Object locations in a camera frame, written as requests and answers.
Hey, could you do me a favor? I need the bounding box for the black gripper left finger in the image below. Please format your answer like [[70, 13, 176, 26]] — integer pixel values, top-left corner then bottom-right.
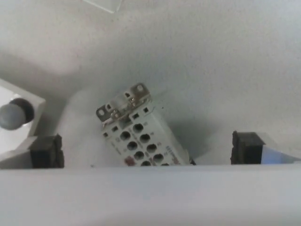
[[0, 133, 65, 170]]

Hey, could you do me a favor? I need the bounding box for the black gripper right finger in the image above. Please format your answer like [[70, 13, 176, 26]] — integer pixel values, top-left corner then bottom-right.
[[231, 130, 301, 165]]

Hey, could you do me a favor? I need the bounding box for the metal round peg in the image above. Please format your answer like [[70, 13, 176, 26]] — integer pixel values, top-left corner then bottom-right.
[[0, 98, 35, 130]]

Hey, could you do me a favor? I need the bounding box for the white peg holder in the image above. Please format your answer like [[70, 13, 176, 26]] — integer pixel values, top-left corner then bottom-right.
[[0, 78, 47, 163]]

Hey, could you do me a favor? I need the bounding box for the white multi-pin connector plug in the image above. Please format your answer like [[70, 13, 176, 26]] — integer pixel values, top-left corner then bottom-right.
[[95, 82, 197, 167]]

